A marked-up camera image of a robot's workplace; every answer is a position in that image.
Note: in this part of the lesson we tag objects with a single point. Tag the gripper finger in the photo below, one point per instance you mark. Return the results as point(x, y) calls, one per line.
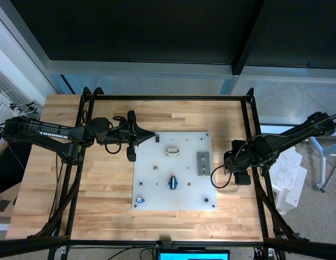
point(142, 136)
point(142, 131)

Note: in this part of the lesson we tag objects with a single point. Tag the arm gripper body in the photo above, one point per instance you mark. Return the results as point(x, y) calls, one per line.
point(131, 135)
point(238, 162)

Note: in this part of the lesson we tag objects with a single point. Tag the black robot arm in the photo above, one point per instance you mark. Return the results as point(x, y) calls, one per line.
point(287, 138)
point(76, 132)

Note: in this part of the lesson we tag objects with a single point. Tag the silver cylinder in clamp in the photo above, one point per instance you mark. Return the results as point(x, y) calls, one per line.
point(173, 182)

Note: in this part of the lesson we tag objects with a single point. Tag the small black clip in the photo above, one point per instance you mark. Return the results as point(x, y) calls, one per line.
point(156, 139)

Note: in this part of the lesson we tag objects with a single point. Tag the clear plastic tub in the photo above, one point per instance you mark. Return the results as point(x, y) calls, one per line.
point(219, 159)

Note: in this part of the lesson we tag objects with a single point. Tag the grey connector housing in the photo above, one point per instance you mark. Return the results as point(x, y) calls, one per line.
point(172, 152)

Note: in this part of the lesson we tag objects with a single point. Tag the aluminium block with holes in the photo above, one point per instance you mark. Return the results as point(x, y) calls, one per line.
point(203, 165)

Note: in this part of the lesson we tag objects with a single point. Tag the white foam block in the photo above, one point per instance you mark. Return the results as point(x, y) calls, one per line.
point(290, 173)

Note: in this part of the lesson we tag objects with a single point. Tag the large blue clamp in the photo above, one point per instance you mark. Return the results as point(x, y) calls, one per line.
point(169, 184)

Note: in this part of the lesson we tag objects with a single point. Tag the white task board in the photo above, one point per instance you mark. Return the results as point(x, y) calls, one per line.
point(162, 195)

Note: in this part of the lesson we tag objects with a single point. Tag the small blue clamp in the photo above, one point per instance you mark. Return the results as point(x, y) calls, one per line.
point(137, 200)

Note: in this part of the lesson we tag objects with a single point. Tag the grey metal stand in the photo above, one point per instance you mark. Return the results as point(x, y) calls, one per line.
point(322, 162)

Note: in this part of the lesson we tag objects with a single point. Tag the laptop screen with blue edge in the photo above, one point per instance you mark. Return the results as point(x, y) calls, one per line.
point(192, 256)

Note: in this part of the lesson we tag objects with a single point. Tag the black box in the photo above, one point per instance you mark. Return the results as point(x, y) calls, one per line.
point(5, 168)

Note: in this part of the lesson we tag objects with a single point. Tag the white cabinet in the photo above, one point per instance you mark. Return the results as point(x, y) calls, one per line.
point(2, 108)

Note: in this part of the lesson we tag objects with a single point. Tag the brown cardboard box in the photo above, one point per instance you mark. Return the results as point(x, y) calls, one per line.
point(9, 193)

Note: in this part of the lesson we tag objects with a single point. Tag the black aluminium frame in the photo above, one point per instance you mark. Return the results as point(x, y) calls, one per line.
point(157, 97)

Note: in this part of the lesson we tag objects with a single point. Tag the silver corner bracket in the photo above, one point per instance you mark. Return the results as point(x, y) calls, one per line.
point(271, 252)
point(63, 249)

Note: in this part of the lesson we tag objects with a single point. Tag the small black camera mount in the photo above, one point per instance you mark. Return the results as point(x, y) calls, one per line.
point(168, 245)

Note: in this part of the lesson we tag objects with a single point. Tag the black window post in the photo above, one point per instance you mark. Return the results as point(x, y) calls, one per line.
point(248, 40)

